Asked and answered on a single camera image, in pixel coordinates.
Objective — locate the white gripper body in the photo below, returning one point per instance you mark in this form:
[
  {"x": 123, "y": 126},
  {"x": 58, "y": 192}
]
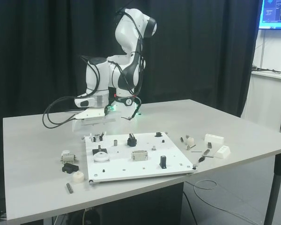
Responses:
[{"x": 93, "y": 126}]

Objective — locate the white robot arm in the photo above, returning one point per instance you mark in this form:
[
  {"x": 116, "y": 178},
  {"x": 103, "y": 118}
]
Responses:
[{"x": 123, "y": 30}]

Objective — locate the white large gear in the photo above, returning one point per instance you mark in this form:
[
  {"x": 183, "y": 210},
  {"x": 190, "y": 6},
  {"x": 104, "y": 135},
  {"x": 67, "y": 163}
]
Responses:
[{"x": 101, "y": 157}]

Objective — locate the white medium gear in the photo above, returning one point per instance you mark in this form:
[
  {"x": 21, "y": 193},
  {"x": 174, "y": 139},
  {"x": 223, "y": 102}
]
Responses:
[{"x": 78, "y": 177}]

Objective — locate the white small gear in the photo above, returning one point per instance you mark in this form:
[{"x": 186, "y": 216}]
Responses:
[{"x": 190, "y": 141}]

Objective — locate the metal round peg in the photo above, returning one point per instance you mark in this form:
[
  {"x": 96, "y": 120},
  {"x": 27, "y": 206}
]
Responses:
[
  {"x": 68, "y": 188},
  {"x": 115, "y": 142}
]

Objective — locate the white round ribbed part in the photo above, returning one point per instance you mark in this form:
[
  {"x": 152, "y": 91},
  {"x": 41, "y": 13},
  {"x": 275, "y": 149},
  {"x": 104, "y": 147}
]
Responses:
[{"x": 65, "y": 152}]

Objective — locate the black tall plug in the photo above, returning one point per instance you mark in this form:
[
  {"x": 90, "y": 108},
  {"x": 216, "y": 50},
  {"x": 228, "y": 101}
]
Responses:
[{"x": 131, "y": 141}]

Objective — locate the grey metal D-SUB plug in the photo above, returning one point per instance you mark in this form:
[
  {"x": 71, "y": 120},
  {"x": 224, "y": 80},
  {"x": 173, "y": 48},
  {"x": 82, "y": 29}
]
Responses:
[{"x": 69, "y": 159}]

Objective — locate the black plug block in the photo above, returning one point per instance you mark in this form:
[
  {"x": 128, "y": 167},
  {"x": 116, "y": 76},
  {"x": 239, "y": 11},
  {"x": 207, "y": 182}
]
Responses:
[{"x": 69, "y": 168}]

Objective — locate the white task board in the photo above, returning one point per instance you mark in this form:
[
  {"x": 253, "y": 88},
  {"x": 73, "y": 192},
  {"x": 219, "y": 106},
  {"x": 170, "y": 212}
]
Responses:
[{"x": 140, "y": 168}]

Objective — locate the black upright plug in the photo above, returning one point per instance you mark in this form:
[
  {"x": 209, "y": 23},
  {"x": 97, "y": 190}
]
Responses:
[{"x": 162, "y": 162}]

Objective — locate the metal square peg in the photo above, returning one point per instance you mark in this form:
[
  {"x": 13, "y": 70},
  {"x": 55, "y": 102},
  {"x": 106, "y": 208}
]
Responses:
[
  {"x": 181, "y": 139},
  {"x": 209, "y": 145}
]

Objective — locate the metal bolt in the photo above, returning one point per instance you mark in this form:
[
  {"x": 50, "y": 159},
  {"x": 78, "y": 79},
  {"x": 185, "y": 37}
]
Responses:
[{"x": 189, "y": 147}]

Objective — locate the black curtain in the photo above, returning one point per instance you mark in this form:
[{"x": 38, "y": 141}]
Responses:
[{"x": 37, "y": 47}]

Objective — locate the white rectangular peg holder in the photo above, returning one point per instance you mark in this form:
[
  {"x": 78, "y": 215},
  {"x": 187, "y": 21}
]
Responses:
[{"x": 214, "y": 138}]

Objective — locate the white sloped peg holder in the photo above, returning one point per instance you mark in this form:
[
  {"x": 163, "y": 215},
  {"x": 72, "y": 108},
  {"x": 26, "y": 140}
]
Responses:
[{"x": 224, "y": 152}]

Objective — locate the white cabinet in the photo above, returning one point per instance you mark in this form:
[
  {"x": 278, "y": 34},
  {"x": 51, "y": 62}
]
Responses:
[{"x": 267, "y": 103}]

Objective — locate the black table leg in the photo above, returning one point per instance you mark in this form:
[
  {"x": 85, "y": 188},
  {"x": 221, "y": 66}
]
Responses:
[{"x": 277, "y": 178}]

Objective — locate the blue screen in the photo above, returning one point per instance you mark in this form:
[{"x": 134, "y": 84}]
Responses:
[{"x": 275, "y": 14}]

